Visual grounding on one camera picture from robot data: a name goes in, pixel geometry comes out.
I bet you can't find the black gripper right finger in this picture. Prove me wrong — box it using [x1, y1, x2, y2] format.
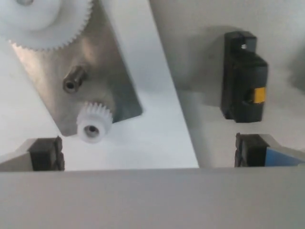
[234, 133, 305, 168]

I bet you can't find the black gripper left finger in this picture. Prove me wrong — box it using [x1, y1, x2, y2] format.
[0, 135, 65, 172]

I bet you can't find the white small gear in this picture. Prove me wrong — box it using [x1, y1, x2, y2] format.
[77, 100, 113, 145]

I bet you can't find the white large gear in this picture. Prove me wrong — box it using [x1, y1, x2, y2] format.
[0, 0, 94, 52]

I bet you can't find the black D-SUB plug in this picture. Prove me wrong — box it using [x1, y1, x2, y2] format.
[221, 31, 269, 124]

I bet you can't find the white task board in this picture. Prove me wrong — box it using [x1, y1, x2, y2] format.
[0, 0, 200, 171]

